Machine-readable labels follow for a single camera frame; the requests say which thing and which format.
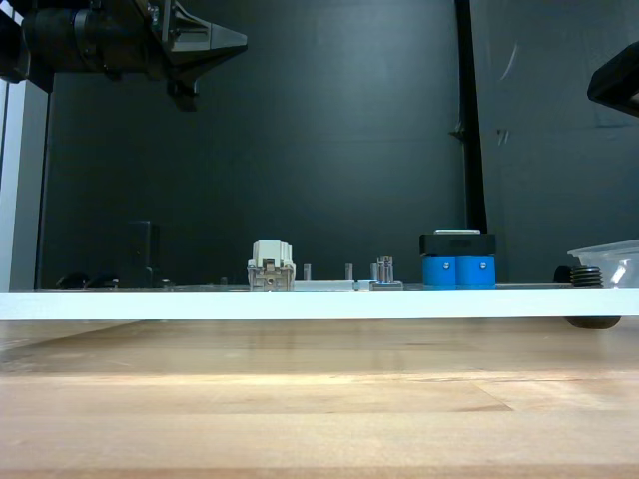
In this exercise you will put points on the black holder block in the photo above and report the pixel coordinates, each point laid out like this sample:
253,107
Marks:
449,245

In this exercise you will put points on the black socket mount block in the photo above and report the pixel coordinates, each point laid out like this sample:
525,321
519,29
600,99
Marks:
142,254

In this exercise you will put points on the black board screw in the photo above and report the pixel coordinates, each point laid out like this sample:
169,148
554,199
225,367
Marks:
105,282

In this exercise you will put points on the white task board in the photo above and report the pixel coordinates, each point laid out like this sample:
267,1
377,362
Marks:
319,305

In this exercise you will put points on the black knurled knob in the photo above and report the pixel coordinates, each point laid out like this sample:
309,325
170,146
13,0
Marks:
588,277

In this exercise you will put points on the blue mount block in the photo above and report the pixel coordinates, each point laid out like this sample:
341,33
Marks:
476,277
439,274

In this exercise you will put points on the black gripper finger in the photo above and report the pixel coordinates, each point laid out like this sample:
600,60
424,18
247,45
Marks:
219,62
224,40

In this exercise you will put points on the light grey vertical post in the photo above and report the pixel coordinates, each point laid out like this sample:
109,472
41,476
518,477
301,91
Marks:
20,199

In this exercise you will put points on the aluminium bar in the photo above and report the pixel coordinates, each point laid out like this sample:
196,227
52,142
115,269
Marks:
324,286

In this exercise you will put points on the black rubber foot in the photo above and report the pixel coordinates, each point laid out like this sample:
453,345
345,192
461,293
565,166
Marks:
593,323

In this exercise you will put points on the clear plastic tub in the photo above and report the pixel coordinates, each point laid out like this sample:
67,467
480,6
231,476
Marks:
614,254

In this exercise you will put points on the beige connector housing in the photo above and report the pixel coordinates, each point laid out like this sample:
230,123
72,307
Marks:
269,259

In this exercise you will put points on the metal cylindrical plug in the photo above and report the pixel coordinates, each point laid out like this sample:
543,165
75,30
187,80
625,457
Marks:
385,269

